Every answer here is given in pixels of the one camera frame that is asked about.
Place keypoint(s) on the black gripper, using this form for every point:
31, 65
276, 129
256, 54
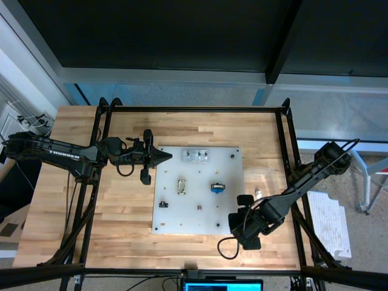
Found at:
146, 136
248, 224

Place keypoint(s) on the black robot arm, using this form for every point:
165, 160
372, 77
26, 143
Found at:
306, 182
60, 153

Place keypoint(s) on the beige connector housing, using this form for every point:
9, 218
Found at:
181, 186

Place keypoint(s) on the blue black D-sub connector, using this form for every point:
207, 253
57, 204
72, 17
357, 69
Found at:
217, 188

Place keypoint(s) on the aluminium clamp block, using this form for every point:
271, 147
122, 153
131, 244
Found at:
195, 155

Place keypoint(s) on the clear plastic tub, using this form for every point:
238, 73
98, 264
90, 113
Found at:
251, 182

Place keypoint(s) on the small black clamp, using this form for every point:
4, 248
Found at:
163, 204

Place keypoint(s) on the white task board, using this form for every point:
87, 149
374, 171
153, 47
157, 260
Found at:
188, 218

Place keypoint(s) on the laptop screen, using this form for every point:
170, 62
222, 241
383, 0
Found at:
221, 286

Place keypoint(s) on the white foam pad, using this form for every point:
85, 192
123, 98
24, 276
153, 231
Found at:
330, 224

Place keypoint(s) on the grey metal stand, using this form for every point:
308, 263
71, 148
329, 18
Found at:
366, 191

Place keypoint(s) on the red white object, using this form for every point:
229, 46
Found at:
382, 171

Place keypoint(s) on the cardboard box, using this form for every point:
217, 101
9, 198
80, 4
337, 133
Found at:
12, 218

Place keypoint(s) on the black metal frame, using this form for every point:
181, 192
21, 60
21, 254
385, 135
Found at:
194, 109

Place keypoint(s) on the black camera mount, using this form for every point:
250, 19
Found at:
194, 272

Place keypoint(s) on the black vertical post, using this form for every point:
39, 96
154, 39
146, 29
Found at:
283, 45

